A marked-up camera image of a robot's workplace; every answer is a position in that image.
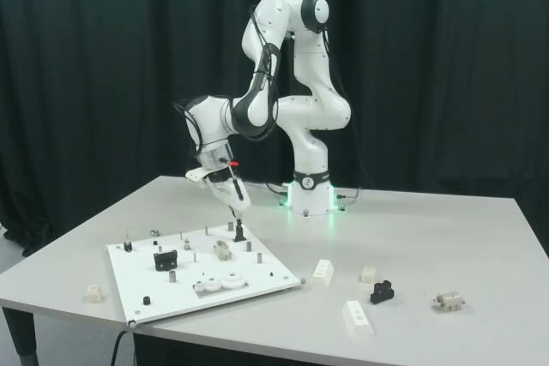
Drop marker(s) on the white medium gear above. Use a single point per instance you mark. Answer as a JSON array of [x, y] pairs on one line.
[[212, 285]]

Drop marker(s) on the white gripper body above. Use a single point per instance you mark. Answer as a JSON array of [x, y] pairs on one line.
[[233, 199]]

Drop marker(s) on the thin black rod red tag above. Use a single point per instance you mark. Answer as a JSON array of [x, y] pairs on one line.
[[236, 186]]

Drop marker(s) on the dark grey table leg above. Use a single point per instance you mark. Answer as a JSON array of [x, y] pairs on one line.
[[19, 336]]

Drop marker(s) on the white task board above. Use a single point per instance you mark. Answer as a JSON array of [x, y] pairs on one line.
[[137, 280]]

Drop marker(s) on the black USB plug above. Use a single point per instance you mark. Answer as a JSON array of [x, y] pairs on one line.
[[239, 224]]

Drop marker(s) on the white small gear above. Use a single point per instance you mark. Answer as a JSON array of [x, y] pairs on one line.
[[198, 287]]

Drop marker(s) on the black curtain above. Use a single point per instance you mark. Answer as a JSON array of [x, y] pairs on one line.
[[86, 61]]

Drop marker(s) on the long white peg holder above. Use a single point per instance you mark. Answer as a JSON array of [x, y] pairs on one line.
[[323, 273], [358, 319]]

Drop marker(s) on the small white plug holder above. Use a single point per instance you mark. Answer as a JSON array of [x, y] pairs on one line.
[[369, 274], [94, 294]]

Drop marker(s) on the beige waterproof plug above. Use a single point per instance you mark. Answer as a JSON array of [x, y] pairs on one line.
[[448, 301]]

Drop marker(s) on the white large gear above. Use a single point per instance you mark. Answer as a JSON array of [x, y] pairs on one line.
[[233, 281]]

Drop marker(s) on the thick metal round peg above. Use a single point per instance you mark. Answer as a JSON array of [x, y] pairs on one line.
[[171, 276]]

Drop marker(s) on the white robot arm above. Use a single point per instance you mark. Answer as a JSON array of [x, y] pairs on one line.
[[309, 147]]

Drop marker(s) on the black bolt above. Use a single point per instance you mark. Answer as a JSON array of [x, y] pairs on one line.
[[146, 300]]

